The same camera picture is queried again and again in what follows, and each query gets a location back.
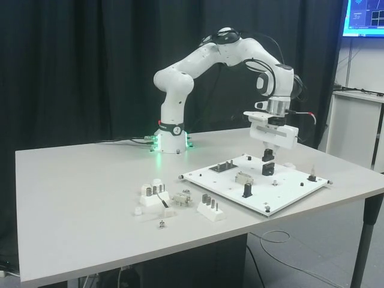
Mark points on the blue screen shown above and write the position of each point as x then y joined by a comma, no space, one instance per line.
364,18

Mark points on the black D-SUB plug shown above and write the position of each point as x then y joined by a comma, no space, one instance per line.
268,155

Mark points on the metal bolt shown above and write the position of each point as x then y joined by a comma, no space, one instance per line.
185,191

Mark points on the white square peg holder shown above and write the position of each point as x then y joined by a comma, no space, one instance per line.
210,213

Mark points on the small white plug holder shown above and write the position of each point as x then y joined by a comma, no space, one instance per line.
169,212

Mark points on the white small gear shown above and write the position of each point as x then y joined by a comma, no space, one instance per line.
138,211

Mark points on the black table leg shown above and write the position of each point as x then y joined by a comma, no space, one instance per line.
370,240

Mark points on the white cabinet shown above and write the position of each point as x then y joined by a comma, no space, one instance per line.
351,126

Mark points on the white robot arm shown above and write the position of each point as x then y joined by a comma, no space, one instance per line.
192,63

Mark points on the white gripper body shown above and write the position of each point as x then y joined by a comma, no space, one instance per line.
285,136

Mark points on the black Ethernet plug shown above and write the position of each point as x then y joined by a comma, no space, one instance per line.
163,202

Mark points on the white task board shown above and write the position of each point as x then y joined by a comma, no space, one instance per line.
228,186

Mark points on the white round peg holder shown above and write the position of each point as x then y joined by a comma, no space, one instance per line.
150,200

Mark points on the black curtain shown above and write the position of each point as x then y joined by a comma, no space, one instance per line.
75,75

